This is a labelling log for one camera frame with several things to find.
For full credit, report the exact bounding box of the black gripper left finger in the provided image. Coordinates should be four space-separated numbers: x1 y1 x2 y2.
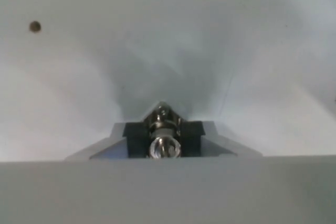
64 121 151 161

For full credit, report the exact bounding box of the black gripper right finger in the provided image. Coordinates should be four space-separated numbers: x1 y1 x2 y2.
181 121 263 158

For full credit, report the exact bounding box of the metal BNC plug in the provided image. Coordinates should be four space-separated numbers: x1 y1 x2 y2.
148 124 182 160

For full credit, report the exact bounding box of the white task board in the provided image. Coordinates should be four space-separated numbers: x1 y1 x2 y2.
0 0 336 163

